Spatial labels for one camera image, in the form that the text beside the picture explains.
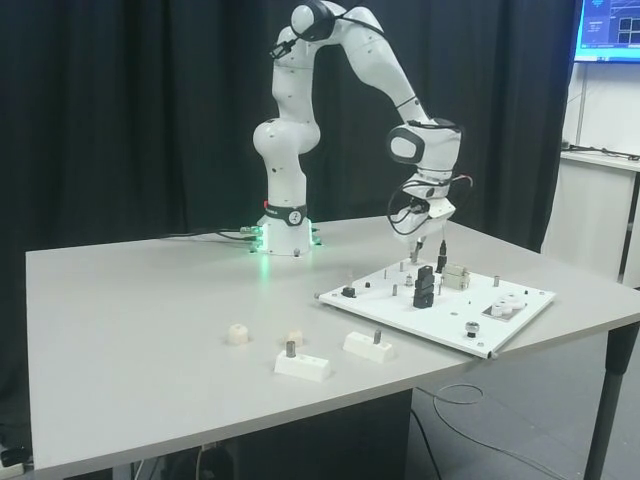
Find beige waterproof plug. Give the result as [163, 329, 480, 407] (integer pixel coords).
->
[442, 264, 469, 291]

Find black table leg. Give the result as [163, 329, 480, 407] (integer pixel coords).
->
[585, 327, 630, 480]

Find black table cable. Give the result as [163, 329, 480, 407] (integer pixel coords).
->
[172, 227, 261, 242]

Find black D-SUB plug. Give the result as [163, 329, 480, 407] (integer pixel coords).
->
[412, 266, 435, 309]

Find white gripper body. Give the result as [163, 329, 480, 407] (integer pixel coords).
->
[391, 204, 441, 242]

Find white square peg holder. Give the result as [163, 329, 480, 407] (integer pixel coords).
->
[343, 331, 397, 364]

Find white round peg holder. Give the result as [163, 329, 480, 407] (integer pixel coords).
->
[273, 349, 332, 384]

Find grey floor cable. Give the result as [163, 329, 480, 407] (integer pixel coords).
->
[432, 382, 640, 480]

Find blue screen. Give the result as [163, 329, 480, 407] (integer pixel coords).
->
[573, 0, 640, 64]

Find black curtain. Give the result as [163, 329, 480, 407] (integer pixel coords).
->
[0, 0, 586, 451]

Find white task board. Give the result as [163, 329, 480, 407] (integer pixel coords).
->
[313, 248, 557, 360]

